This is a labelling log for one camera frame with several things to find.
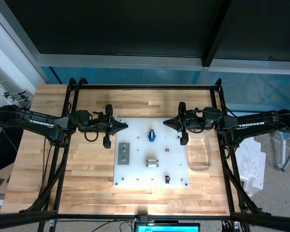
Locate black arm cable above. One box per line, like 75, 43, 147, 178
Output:
84, 125, 99, 143

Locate brown cardboard box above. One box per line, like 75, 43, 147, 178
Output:
0, 161, 15, 194

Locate white task board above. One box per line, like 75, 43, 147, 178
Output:
113, 117, 191, 189

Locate grey metal plate with posts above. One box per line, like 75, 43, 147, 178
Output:
117, 142, 131, 165

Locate clear plastic tub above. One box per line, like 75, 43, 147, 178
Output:
187, 133, 215, 174

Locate black aluminium frame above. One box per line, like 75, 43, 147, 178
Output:
0, 77, 290, 232

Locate white foam packing block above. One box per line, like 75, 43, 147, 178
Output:
234, 135, 267, 198

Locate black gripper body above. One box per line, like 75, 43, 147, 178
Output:
178, 102, 203, 146
94, 104, 113, 148

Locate grey window frame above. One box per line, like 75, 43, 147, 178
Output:
0, 0, 290, 80

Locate grey metal stand legs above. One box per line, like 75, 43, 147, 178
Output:
272, 124, 290, 173

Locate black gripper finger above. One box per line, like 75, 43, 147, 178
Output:
163, 115, 181, 124
112, 117, 129, 127
112, 126, 129, 135
163, 123, 182, 133

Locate beige HAN10E connector insert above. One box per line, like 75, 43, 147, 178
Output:
145, 158, 160, 169

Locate black window post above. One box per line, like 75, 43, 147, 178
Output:
202, 0, 232, 68

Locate black low camera mount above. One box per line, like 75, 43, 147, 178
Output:
137, 209, 152, 222

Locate laptop with blue screen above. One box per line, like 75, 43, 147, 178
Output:
134, 222, 201, 232

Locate white cable bundle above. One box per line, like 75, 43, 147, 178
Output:
0, 81, 32, 103

